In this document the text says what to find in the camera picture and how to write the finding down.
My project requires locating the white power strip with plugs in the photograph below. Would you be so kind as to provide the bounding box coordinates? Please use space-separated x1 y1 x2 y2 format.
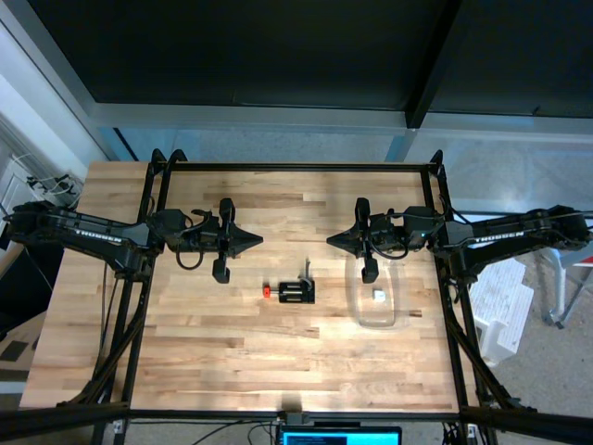
22 172 80 198

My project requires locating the black aluminium frame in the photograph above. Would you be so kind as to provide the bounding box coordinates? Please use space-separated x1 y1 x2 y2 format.
0 147 593 445

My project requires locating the black vise with red knob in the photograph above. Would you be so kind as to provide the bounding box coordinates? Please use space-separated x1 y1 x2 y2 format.
262 277 318 306

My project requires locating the black table-level camera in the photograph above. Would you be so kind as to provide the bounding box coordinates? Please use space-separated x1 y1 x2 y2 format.
276 407 317 426

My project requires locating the grey metal stand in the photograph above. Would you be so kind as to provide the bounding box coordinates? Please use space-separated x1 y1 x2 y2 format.
539 248 593 331

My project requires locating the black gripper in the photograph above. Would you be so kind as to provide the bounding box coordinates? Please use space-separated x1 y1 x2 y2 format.
326 197 406 285
203 197 264 285

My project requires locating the laptop screen with blue edge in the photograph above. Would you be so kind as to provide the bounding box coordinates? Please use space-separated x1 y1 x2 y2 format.
277 426 403 445

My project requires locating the clear plastic tub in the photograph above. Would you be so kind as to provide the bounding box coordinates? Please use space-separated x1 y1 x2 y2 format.
345 259 407 332

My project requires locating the arm long black cable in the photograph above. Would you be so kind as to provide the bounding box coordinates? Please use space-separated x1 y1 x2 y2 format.
174 243 204 272
370 240 410 260

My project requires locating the cardboard box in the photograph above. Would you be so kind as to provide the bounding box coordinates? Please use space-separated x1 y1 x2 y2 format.
0 310 47 372

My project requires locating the white stepped foam block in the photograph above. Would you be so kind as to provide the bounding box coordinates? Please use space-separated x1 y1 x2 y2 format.
471 259 535 368

